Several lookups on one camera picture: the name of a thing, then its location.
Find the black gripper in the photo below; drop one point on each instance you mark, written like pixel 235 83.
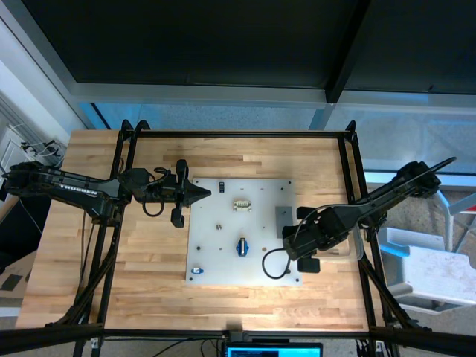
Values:
pixel 180 193
pixel 310 241

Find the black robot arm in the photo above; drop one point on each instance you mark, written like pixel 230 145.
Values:
pixel 74 186
pixel 372 208

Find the small black socket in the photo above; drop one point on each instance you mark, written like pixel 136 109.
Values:
pixel 221 186

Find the grey metal socket block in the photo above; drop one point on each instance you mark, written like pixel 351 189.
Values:
pixel 282 213

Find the clear plastic tub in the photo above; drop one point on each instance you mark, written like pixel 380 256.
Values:
pixel 351 250

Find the beige connector housing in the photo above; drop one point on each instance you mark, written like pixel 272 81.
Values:
pixel 242 206

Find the small blue connector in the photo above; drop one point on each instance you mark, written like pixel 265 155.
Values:
pixel 196 270

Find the white task board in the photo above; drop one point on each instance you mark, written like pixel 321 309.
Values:
pixel 230 267

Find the laptop screen with blue edge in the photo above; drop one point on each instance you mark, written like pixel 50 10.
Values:
pixel 271 350

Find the white step stool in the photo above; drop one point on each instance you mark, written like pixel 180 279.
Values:
pixel 439 275

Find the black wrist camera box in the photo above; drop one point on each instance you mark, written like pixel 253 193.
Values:
pixel 292 241

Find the blue mount with black clamp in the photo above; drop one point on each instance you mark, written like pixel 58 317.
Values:
pixel 242 247

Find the black aluminium table frame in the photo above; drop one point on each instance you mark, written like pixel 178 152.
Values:
pixel 238 133

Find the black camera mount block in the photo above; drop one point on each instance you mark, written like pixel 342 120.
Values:
pixel 236 335

